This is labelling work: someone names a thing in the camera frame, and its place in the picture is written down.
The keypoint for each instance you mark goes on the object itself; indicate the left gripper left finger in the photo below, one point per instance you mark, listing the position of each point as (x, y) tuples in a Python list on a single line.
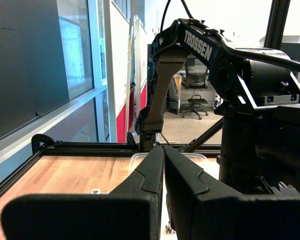
[(90, 217)]

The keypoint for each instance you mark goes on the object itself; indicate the clear plastic tub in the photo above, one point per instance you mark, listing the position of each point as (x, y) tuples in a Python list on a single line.
[(137, 162)]

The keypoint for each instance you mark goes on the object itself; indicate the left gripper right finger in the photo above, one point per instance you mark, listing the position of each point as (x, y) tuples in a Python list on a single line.
[(240, 217)]

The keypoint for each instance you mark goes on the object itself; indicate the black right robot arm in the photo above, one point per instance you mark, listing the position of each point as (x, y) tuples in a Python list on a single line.
[(197, 47)]

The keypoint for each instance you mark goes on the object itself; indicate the black aluminium frame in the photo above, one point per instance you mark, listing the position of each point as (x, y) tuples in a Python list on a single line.
[(90, 145)]

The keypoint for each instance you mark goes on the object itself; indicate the white red partition panel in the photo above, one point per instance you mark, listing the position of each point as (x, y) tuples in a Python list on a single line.
[(140, 62), (120, 75)]

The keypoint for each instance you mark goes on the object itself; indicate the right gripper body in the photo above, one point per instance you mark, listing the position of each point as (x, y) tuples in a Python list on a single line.
[(277, 180)]

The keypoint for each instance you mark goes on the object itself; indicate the black office chair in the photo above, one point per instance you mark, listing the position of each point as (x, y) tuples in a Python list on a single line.
[(195, 80)]

